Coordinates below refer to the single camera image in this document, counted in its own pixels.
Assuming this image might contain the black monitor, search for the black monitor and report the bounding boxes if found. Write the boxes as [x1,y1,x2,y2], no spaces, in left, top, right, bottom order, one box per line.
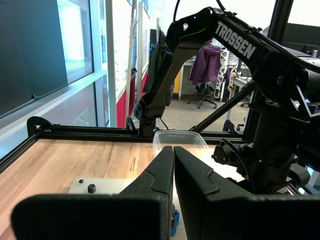
[282,22,320,60]

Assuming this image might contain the black office chair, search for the black office chair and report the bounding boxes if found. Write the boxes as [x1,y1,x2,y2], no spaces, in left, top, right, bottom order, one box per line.
[187,82,218,110]

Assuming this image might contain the white board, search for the white board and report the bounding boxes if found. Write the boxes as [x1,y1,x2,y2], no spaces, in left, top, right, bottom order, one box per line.
[67,159,246,240]

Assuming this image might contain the clear plastic tub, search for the clear plastic tub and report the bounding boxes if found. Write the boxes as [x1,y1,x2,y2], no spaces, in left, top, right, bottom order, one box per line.
[152,129,210,161]

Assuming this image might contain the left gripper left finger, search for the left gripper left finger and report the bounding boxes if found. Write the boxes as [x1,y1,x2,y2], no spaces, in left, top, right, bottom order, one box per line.
[11,146,175,240]

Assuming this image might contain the black table frame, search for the black table frame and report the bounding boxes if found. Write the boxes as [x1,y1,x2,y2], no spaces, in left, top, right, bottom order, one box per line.
[0,0,295,175]

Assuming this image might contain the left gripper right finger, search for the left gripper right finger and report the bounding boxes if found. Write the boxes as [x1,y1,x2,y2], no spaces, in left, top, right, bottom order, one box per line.
[174,146,320,240]

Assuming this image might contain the white lattice stand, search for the white lattice stand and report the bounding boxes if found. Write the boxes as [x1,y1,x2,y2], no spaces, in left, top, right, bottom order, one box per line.
[214,47,241,98]

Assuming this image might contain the blue clamp base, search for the blue clamp base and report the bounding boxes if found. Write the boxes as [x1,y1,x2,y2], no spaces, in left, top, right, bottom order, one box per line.
[171,203,181,237]

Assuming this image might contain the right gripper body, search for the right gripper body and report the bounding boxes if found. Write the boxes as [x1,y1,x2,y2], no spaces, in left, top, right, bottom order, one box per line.
[211,139,312,195]

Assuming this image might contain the grey window frame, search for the grey window frame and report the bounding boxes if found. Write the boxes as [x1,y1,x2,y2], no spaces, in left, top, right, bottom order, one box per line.
[0,0,118,161]

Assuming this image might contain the purple jacket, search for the purple jacket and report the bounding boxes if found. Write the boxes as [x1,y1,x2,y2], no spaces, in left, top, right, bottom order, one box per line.
[188,44,231,86]

